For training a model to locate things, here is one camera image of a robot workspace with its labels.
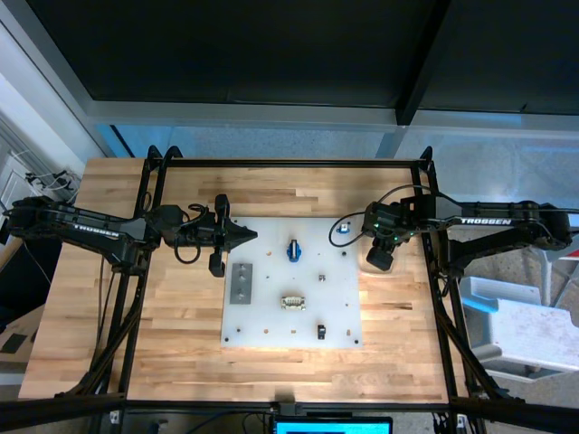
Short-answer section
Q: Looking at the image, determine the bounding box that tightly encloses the black vertical post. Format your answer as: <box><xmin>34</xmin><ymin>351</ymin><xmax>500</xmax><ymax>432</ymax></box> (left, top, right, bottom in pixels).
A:
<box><xmin>395</xmin><ymin>0</ymin><xmax>453</xmax><ymax>127</ymax></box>

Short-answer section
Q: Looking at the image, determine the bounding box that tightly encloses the small black camera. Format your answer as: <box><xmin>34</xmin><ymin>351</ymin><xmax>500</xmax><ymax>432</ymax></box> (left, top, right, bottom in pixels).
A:
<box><xmin>274</xmin><ymin>393</ymin><xmax>298</xmax><ymax>416</ymax></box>

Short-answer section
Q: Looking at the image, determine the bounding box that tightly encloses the beige multi-pin connector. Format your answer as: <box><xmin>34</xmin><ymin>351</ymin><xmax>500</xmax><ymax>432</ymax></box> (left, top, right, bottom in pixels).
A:
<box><xmin>280</xmin><ymin>295</ymin><xmax>308</xmax><ymax>313</ymax></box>

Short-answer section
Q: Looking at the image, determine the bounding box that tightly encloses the black aluminium frame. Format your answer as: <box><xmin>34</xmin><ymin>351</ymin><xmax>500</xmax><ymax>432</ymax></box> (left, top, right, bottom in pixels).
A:
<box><xmin>53</xmin><ymin>144</ymin><xmax>526</xmax><ymax>434</ymax></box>

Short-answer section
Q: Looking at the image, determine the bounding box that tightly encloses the white task board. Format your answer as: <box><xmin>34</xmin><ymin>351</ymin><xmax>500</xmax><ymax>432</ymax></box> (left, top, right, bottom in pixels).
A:
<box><xmin>219</xmin><ymin>216</ymin><xmax>364</xmax><ymax>349</ymax></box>

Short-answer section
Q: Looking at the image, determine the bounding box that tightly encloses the grey aluminium bar block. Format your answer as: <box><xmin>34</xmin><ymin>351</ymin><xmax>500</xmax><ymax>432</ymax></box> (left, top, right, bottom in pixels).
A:
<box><xmin>230</xmin><ymin>260</ymin><xmax>255</xmax><ymax>306</ymax></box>

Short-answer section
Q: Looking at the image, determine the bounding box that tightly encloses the thin black cable loop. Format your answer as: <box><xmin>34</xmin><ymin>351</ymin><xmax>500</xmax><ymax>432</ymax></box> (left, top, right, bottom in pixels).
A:
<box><xmin>328</xmin><ymin>216</ymin><xmax>365</xmax><ymax>248</ymax></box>

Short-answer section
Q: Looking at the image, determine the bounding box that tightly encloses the black braided cable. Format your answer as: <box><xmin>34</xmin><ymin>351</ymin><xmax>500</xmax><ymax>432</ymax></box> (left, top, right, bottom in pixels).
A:
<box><xmin>173</xmin><ymin>238</ymin><xmax>203</xmax><ymax>265</ymax></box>

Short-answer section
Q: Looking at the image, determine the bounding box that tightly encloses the black arched cable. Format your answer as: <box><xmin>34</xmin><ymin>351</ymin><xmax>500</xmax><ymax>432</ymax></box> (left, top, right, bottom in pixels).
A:
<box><xmin>374</xmin><ymin>184</ymin><xmax>458</xmax><ymax>213</ymax></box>

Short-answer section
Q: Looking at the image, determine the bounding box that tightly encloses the dark window pane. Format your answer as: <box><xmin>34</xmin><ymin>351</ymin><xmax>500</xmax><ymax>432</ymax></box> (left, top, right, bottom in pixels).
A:
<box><xmin>26</xmin><ymin>0</ymin><xmax>449</xmax><ymax>109</ymax></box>
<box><xmin>420</xmin><ymin>0</ymin><xmax>579</xmax><ymax>114</ymax></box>

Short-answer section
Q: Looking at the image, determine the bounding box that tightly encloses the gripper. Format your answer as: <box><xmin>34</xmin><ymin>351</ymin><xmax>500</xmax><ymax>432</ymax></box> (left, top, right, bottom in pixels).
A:
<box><xmin>364</xmin><ymin>202</ymin><xmax>408</xmax><ymax>273</ymax></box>
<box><xmin>194</xmin><ymin>193</ymin><xmax>259</xmax><ymax>278</ymax></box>

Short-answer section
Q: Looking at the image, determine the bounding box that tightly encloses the black looped cable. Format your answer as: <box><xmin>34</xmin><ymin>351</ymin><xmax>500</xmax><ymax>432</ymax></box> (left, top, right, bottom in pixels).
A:
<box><xmin>187</xmin><ymin>203</ymin><xmax>210</xmax><ymax>225</ymax></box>

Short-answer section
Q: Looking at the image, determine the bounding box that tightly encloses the screen with blue edge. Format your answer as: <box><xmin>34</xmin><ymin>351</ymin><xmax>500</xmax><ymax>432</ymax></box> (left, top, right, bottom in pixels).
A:
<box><xmin>272</xmin><ymin>415</ymin><xmax>394</xmax><ymax>434</ymax></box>

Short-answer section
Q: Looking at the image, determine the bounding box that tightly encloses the white cable bundle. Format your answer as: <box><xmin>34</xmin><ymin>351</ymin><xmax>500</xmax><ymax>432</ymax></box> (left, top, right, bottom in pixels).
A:
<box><xmin>24</xmin><ymin>169</ymin><xmax>81</xmax><ymax>194</ymax></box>

